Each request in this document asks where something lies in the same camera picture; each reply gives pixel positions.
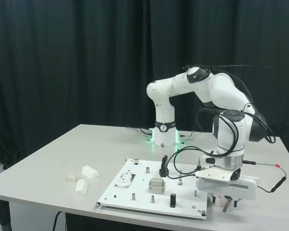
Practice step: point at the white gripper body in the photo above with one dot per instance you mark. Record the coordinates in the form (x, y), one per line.
(248, 187)

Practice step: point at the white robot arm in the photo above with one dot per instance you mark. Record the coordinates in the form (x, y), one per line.
(221, 89)

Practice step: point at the grey waterproof plug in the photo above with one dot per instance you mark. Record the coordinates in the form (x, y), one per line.
(156, 185)

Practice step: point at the small white holder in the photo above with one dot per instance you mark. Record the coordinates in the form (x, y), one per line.
(219, 201)

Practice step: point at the metal BNC plug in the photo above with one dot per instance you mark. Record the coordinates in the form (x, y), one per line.
(180, 182)

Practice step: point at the metal bolt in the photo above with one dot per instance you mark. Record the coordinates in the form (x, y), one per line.
(199, 164)

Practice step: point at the black D-SUB plug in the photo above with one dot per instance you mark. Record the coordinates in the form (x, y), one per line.
(163, 167)

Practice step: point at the metal square peg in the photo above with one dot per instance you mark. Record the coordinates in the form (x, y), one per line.
(152, 199)

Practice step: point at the white task board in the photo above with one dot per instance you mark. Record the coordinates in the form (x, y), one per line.
(144, 202)

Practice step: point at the metal round peg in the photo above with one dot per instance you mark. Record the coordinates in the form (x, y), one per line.
(133, 196)
(147, 169)

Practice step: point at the white small gear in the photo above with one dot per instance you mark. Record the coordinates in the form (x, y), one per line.
(127, 172)

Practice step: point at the white medium gear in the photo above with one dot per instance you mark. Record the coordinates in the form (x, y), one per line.
(125, 177)

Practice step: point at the white large gear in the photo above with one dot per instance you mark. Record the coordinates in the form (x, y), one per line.
(121, 183)

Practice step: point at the white holder block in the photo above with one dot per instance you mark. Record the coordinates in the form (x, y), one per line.
(90, 172)

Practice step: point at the white holder with holes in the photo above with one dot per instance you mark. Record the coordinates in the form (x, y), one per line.
(80, 188)

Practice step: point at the small beige holder block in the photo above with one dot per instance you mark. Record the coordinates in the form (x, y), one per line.
(71, 177)

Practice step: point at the black curtains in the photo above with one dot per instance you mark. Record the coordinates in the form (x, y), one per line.
(86, 60)

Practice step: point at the dark table leg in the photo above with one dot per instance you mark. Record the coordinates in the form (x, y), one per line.
(1, 214)

